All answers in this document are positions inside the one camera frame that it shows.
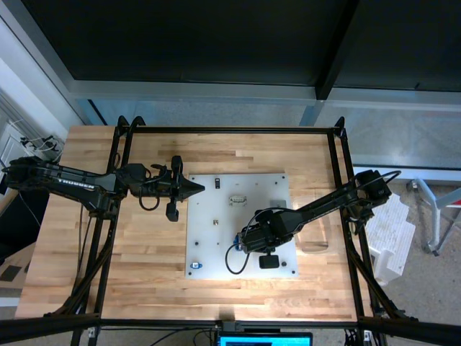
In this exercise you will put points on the clear plastic tub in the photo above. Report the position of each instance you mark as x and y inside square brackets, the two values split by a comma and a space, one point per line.
[317, 248]

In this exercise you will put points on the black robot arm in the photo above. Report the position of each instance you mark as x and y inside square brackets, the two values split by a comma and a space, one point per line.
[324, 201]
[72, 184]

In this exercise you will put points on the white mounting board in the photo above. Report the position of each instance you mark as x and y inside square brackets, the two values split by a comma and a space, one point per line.
[209, 209]

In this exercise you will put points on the blue plastic mount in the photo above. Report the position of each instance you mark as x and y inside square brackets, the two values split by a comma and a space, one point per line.
[237, 242]

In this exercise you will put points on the screen with blue edge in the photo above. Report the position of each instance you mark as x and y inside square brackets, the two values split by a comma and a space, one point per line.
[263, 340]

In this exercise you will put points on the grey square plate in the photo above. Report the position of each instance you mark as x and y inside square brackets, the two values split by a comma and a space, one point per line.
[277, 203]

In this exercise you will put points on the brown cardboard sheet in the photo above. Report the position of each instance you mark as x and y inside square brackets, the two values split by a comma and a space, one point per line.
[18, 259]

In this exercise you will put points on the grey metal cart frame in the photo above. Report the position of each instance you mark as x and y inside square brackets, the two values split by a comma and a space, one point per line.
[435, 230]

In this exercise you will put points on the small black connector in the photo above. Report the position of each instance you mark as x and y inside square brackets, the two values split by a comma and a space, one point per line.
[218, 182]

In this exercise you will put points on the blue mount with white connector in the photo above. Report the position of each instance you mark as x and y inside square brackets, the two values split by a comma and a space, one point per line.
[195, 265]

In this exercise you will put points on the small black camera box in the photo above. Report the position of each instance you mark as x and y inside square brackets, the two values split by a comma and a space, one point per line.
[228, 325]

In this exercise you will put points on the black frame corner bracket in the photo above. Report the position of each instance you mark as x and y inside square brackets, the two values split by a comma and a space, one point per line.
[137, 118]
[340, 120]
[120, 120]

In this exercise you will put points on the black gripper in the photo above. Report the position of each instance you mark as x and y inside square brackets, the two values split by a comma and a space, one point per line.
[269, 262]
[169, 187]

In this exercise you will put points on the grey rectangular connector housing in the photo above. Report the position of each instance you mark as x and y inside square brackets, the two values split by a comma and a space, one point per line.
[237, 201]

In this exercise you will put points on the white power strip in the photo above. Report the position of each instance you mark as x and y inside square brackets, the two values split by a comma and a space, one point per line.
[39, 144]

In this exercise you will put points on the black aluminium table frame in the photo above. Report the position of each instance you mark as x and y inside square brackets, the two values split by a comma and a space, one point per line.
[162, 323]

